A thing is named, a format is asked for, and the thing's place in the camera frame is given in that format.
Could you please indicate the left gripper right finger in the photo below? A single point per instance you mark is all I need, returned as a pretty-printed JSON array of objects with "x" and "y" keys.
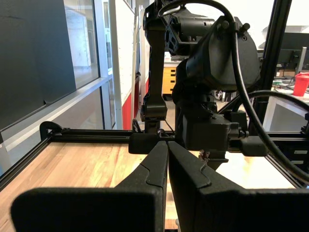
[{"x": 241, "y": 210}]

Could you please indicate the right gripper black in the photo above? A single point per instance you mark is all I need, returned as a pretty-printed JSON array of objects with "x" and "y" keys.
[{"x": 253, "y": 146}]

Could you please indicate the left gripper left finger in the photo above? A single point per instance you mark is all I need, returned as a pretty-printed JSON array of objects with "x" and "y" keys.
[{"x": 96, "y": 210}]

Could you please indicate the black controller box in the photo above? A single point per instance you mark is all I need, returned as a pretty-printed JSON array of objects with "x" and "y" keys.
[{"x": 282, "y": 159}]

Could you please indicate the white desk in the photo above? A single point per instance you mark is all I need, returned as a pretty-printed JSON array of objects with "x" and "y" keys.
[{"x": 268, "y": 116}]

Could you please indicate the yellow drawer cabinet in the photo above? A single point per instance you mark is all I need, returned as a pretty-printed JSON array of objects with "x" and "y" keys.
[{"x": 169, "y": 79}]

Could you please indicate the red plastic cup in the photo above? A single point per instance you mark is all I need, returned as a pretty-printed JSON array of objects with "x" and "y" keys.
[{"x": 301, "y": 84}]

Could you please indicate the black computer monitor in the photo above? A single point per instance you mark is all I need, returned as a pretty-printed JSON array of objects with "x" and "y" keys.
[{"x": 297, "y": 48}]

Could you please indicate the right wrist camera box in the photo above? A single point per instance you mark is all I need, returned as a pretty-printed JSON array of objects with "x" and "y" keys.
[{"x": 205, "y": 135}]

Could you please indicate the black aluminium frame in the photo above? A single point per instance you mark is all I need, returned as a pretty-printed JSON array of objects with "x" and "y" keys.
[{"x": 96, "y": 133}]

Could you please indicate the black corner bracket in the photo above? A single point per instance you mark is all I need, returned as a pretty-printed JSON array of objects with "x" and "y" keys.
[{"x": 50, "y": 126}]

